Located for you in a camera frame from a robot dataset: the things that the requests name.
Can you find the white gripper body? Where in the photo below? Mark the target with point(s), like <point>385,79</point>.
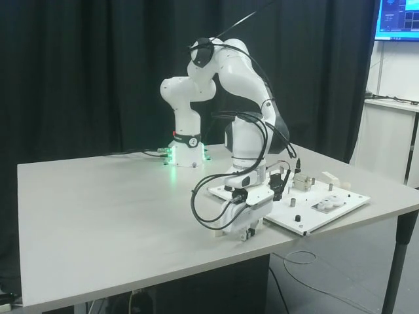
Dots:
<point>245,217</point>

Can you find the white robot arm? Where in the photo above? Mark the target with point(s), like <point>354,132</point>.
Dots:
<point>242,137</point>

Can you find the small white holder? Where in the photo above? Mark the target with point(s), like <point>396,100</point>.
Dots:
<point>217,234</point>

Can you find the white small gear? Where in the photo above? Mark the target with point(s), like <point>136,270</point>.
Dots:
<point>323,206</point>

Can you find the white task board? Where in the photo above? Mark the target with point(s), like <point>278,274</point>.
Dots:
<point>327,216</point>

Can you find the white medium gear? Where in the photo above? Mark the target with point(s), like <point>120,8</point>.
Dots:
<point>328,201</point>

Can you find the white large gear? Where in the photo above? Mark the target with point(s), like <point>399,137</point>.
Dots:
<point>338,200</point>

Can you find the tall white holder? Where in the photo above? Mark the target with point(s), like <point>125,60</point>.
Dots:
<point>330,177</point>

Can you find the dark table leg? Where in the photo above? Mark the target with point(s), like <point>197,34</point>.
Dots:
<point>402,261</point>

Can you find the white cabinet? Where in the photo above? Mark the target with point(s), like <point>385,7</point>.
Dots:
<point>386,140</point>

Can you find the black curtain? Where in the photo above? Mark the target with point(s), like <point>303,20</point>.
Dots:
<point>82,65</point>

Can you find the blue screen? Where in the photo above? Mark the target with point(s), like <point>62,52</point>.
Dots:
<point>397,19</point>

